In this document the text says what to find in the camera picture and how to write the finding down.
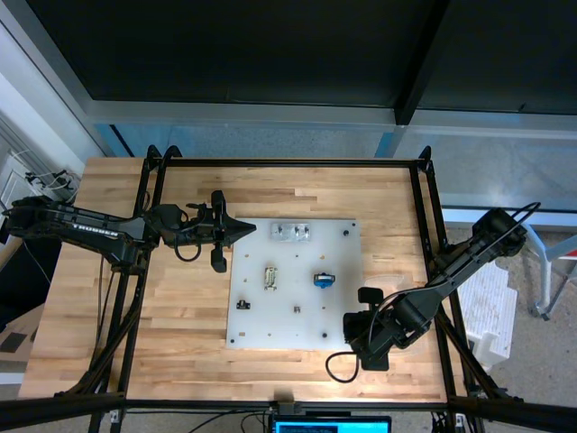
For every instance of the white task board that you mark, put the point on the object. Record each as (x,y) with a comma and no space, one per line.
(279,325)

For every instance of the white foam block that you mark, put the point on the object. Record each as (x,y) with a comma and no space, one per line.
(491,315)

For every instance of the black clamp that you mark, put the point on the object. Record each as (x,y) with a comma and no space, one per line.
(243,305)

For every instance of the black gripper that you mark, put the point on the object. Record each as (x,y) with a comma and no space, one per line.
(376,334)
(218,261)

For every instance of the grey metal stand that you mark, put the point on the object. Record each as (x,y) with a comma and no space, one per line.
(545,279)

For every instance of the blue mount with black connector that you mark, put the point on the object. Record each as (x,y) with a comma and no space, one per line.
(323,283)

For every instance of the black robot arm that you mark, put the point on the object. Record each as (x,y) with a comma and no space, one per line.
(90,227)
(469,257)

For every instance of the black aluminium table frame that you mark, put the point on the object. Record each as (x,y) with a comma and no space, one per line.
(288,163)

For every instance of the screen with blue edge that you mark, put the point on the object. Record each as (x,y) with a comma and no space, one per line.
(331,426)

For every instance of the black wall post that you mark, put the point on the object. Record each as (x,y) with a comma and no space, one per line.
(419,67)

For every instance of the cardboard box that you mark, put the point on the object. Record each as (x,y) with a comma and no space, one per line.
(22,329)

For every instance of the grey connector housing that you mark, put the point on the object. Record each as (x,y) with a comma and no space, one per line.
(270,279)

